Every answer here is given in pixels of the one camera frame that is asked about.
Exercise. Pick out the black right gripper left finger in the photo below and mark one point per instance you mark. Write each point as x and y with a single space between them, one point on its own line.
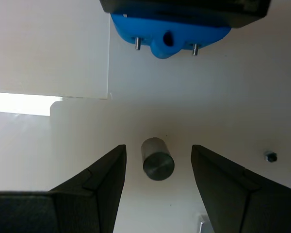
99 194

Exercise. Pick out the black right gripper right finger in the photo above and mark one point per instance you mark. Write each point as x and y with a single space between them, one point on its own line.
232 199

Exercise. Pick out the metal cylinder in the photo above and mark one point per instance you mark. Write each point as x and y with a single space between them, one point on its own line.
157 165

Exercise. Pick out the grey peg plate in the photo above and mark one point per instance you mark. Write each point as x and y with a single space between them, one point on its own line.
203 225

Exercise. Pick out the small hex screw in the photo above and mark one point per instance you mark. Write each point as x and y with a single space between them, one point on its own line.
270 157

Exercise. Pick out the white board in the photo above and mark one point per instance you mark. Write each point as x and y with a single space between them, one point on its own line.
232 97

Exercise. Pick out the thin white sheet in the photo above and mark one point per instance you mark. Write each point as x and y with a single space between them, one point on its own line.
51 48

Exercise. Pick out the blue round holder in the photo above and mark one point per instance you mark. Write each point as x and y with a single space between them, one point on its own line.
145 29

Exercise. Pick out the black clamp block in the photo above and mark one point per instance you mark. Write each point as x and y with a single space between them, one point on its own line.
184 9

